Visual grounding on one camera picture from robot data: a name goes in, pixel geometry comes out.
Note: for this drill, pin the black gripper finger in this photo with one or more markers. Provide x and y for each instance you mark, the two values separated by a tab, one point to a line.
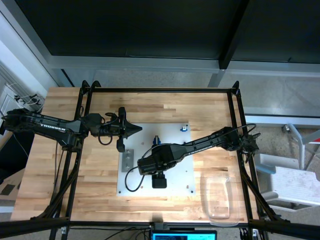
131	126
131	131

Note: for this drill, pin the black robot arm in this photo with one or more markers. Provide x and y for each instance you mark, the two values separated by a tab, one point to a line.
50	125
207	142

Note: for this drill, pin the beige cardboard box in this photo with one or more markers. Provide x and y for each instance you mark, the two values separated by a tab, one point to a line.
10	185

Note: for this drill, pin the white power strip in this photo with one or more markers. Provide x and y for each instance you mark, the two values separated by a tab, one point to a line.
35	106

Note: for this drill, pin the white step stool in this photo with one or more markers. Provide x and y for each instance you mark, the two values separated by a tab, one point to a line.
295	185

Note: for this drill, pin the white mounting board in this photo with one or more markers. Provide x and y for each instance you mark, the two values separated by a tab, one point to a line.
175	185

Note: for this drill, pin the grey metal bar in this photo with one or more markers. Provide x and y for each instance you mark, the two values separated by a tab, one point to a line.
128	161

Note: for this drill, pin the black aluminium frame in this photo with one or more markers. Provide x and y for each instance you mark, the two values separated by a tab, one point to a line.
160	89

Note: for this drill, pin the small blue white connector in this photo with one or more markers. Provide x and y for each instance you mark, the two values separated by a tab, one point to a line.
183	128

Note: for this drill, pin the silver corner bracket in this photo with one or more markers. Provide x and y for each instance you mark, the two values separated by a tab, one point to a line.
64	230
255	232

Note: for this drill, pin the blue clamp with silver insert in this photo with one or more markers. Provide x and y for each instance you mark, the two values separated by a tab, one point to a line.
153	143

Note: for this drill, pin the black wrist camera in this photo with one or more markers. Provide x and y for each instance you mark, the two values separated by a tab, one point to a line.
144	166

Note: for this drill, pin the black camera bracket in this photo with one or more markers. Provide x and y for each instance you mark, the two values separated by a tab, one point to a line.
158	223

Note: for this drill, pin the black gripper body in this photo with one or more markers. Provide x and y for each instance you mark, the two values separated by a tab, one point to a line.
159	181
121	130

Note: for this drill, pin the white metal tube frame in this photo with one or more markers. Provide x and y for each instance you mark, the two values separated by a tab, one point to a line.
301	155

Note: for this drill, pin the screen with blue edge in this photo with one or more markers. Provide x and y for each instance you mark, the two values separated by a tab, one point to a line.
182	236

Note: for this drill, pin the clear plastic tub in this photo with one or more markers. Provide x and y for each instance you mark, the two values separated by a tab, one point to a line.
221	200

